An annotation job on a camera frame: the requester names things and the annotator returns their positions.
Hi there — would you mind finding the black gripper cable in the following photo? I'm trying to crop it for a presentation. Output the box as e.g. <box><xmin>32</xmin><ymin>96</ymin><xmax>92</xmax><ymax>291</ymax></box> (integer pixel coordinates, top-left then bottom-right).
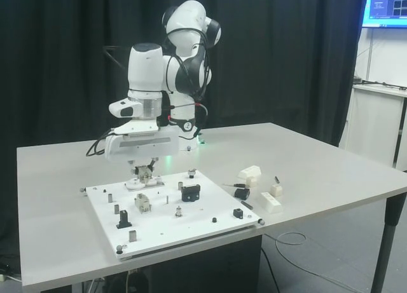
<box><xmin>85</xmin><ymin>130</ymin><xmax>113</xmax><ymax>157</ymax></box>

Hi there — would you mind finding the large white holder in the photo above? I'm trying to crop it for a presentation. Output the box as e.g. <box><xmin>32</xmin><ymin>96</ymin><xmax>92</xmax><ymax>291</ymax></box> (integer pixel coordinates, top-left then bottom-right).
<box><xmin>238</xmin><ymin>166</ymin><xmax>263</xmax><ymax>187</ymax></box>

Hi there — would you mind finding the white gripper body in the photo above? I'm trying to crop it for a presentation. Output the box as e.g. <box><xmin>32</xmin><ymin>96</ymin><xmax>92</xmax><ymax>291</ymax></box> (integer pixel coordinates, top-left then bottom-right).
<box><xmin>104</xmin><ymin>126</ymin><xmax>180</xmax><ymax>163</ymax></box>

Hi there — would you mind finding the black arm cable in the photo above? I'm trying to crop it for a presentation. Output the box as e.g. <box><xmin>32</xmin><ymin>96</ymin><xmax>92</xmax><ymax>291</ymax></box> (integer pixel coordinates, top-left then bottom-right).
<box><xmin>163</xmin><ymin>27</ymin><xmax>211</xmax><ymax>103</ymax></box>

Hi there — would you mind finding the black table leg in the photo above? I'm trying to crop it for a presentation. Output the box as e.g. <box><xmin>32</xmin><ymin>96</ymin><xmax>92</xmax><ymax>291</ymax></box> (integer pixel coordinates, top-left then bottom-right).
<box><xmin>371</xmin><ymin>191</ymin><xmax>407</xmax><ymax>293</ymax></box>

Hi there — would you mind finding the black curtain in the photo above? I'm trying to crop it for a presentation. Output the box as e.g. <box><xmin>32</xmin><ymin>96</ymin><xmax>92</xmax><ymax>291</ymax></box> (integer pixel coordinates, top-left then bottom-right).
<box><xmin>0</xmin><ymin>0</ymin><xmax>373</xmax><ymax>156</ymax></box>

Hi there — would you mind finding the long white holder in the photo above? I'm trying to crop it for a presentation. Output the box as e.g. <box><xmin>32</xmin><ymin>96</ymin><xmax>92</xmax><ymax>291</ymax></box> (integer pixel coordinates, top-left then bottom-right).
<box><xmin>260</xmin><ymin>191</ymin><xmax>284</xmax><ymax>214</ymax></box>

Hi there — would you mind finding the metal Ethernet plug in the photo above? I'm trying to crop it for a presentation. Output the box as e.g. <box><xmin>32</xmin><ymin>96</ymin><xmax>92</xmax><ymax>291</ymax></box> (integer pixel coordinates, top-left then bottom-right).
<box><xmin>134</xmin><ymin>193</ymin><xmax>152</xmax><ymax>214</ymax></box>

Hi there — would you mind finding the white task board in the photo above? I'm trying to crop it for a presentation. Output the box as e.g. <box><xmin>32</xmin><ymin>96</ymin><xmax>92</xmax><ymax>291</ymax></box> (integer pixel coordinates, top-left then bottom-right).
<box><xmin>81</xmin><ymin>170</ymin><xmax>266</xmax><ymax>261</ymax></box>

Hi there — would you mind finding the grey floor cable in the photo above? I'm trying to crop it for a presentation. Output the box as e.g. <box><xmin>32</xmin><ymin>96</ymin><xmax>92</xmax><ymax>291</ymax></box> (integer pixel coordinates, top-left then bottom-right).
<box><xmin>274</xmin><ymin>231</ymin><xmax>329</xmax><ymax>293</ymax></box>

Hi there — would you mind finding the blue screen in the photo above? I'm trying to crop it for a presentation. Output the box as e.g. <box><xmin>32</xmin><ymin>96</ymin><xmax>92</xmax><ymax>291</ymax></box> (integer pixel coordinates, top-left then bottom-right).
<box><xmin>361</xmin><ymin>0</ymin><xmax>407</xmax><ymax>29</ymax></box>

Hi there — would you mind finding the white cabinet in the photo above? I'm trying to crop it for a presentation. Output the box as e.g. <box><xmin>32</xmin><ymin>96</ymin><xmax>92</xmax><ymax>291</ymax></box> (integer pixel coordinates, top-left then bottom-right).
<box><xmin>344</xmin><ymin>82</ymin><xmax>407</xmax><ymax>172</ymax></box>

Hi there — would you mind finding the black USB plug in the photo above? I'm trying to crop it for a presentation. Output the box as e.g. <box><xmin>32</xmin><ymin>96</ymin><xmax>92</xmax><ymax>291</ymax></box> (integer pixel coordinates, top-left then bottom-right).
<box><xmin>118</xmin><ymin>210</ymin><xmax>132</xmax><ymax>229</ymax></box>

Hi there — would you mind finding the black D-SUB plug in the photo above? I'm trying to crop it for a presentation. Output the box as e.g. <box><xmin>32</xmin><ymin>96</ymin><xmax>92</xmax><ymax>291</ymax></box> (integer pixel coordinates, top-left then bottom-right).
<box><xmin>181</xmin><ymin>184</ymin><xmax>202</xmax><ymax>203</ymax></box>

